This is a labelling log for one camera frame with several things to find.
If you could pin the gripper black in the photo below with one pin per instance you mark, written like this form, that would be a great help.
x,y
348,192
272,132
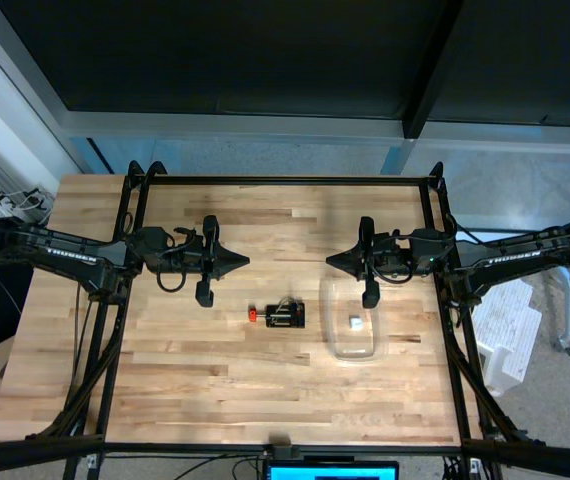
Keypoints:
x,y
392,257
185,260

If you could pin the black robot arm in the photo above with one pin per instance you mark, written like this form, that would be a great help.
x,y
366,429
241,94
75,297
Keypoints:
x,y
505,260
65,252

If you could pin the white connector holder block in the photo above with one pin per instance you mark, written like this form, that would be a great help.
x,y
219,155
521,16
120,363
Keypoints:
x,y
356,322

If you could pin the red round clamp knob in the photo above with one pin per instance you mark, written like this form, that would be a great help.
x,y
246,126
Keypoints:
x,y
253,315

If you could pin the black bench clamp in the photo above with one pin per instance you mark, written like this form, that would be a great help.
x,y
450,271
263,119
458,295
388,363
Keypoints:
x,y
297,320

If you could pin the clear plastic tub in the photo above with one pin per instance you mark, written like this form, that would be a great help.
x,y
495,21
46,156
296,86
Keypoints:
x,y
360,350

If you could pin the blue laptop screen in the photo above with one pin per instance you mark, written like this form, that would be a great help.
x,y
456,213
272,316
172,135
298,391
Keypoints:
x,y
330,472

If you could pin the black low camera mount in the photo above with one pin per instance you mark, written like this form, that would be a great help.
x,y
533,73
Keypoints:
x,y
281,450

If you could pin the white corner bracket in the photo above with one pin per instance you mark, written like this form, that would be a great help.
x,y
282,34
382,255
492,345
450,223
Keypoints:
x,y
475,466
93,461

